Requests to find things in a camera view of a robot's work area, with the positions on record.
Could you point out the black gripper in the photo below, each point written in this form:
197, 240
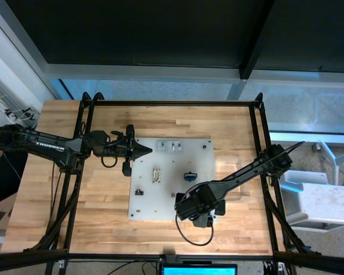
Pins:
129, 149
220, 207

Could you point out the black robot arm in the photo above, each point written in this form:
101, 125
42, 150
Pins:
46, 143
246, 172

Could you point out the grey connector housing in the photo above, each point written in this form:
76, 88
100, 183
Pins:
156, 175

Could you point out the clear plastic tub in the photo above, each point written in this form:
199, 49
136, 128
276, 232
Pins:
226, 166

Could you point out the small black clamp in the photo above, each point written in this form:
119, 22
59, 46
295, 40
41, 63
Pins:
138, 192

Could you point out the blue and black socket block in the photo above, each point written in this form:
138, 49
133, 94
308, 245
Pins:
189, 178

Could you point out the white task board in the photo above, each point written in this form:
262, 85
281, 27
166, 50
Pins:
160, 206

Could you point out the blue laptop screen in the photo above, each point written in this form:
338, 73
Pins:
197, 271

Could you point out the white utility cart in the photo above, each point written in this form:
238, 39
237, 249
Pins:
324, 200

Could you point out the grey metal stand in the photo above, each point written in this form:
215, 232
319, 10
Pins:
331, 160

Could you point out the brown cardboard box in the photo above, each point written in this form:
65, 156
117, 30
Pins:
0, 209

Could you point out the black aluminium frame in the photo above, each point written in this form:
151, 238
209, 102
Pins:
172, 102

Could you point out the black camera bracket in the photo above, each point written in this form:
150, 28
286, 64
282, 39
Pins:
170, 257

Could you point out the black vertical post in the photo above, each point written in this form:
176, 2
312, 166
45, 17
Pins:
248, 71

